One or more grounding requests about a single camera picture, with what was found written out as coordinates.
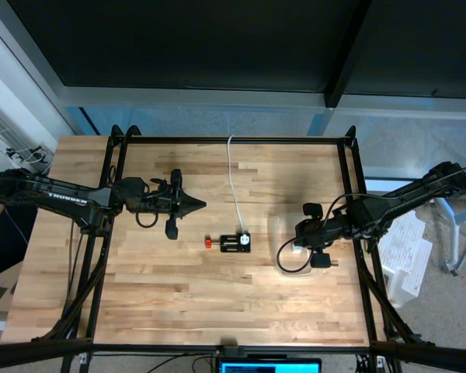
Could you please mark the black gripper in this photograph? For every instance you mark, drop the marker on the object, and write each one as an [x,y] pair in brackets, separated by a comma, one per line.
[314,231]
[174,202]

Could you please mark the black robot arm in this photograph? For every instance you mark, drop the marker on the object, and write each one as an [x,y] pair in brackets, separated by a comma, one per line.
[404,198]
[66,196]

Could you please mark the white power receptacle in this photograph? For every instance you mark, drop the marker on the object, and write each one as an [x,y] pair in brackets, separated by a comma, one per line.
[244,239]

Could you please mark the clear plastic tub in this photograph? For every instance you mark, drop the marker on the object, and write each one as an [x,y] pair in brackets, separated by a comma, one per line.
[285,227]

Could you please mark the black vise with orange knob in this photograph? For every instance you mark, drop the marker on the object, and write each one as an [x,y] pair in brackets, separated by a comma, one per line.
[229,245]

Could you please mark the white plastic step stool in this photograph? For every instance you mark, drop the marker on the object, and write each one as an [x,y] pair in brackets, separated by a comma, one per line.
[405,256]

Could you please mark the laptop screen with blue edge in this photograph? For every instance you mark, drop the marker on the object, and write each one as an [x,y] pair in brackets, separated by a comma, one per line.
[268,367]

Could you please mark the cardboard box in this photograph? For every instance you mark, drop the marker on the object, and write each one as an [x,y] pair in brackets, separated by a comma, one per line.
[0,279]

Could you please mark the black aluminium frame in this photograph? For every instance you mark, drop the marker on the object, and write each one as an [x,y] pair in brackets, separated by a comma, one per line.
[159,140]

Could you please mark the grey metal chair frame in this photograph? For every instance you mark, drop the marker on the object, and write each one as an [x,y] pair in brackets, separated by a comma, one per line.
[454,248]

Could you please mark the black table-level camera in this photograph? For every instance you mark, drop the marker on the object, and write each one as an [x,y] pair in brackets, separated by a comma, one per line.
[230,347]

